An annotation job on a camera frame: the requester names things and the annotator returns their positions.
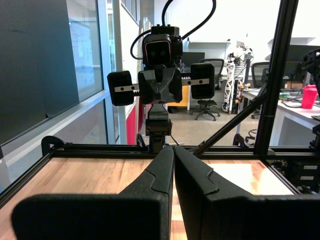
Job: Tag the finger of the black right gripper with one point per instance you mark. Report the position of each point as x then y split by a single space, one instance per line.
148 87
172 85

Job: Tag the black computer monitor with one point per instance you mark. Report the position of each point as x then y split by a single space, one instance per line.
295 68
195 58

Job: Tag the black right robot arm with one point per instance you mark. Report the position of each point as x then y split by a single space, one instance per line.
158 127

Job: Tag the white desk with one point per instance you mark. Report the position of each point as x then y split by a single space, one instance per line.
295 130

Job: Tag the black box white labels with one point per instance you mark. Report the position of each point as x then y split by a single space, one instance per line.
290 172

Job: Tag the yellow cabinet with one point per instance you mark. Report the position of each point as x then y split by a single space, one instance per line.
186 100

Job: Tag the grey window mullion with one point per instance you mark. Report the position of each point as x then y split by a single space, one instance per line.
105 50

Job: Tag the black corner bracket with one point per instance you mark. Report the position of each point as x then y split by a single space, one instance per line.
52 142
241 141

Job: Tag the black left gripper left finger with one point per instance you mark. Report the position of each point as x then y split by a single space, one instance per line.
100 217

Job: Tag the black frame rail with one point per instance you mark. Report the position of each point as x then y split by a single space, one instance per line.
25 178
100 150
281 176

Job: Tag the cardboard box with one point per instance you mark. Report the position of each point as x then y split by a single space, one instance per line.
295 85

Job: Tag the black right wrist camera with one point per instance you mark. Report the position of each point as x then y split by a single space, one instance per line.
157 52

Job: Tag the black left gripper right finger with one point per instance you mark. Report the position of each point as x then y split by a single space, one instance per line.
250 220

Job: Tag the pink plastic container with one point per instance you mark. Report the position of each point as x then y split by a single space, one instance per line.
309 98

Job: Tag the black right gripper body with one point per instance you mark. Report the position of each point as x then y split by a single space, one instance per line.
121 98

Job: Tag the white desk hutch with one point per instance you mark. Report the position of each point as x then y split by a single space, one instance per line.
212 48
300 41

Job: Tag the black office chair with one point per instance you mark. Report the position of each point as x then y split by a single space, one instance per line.
258 75
206 102

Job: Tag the black frame post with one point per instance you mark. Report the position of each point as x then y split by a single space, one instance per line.
277 75

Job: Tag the white lattice robot stand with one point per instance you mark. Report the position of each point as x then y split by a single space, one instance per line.
230 82

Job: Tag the red partition panel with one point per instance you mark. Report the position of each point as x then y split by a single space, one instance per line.
131 125

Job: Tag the black diagonal frame brace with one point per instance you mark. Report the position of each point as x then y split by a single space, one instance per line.
225 125

